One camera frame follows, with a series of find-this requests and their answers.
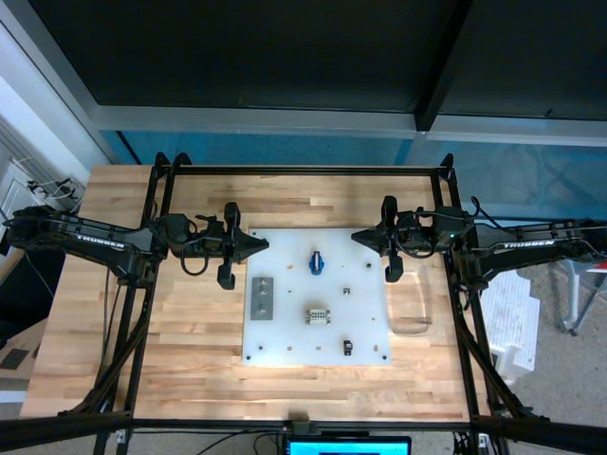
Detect white foam packaging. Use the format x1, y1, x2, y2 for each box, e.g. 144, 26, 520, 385
478, 269, 543, 386

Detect white task board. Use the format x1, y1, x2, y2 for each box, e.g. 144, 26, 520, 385
240, 227, 394, 367

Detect black wall post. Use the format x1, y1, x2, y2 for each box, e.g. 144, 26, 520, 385
414, 0, 475, 134

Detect clear plastic tub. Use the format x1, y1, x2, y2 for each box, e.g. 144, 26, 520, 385
386, 263, 435, 337

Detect black and white cable bundle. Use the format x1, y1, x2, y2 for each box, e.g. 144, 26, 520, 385
26, 175, 82, 213

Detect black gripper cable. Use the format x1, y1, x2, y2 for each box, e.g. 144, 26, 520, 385
180, 253, 211, 278

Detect black table level camera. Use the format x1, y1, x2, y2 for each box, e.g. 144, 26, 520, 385
283, 410, 318, 435

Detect beige HAN10E connector insert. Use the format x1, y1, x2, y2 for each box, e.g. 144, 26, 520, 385
303, 307, 332, 328

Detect grey metal chair frame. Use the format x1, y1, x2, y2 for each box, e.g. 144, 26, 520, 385
549, 250, 607, 338

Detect grey metal plate with pins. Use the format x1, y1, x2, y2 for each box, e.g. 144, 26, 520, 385
248, 275, 276, 321

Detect screen with blue edge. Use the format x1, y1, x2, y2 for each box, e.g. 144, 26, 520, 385
284, 435, 413, 455

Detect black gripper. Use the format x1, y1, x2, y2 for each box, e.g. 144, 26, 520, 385
192, 202, 270, 290
350, 195, 436, 284

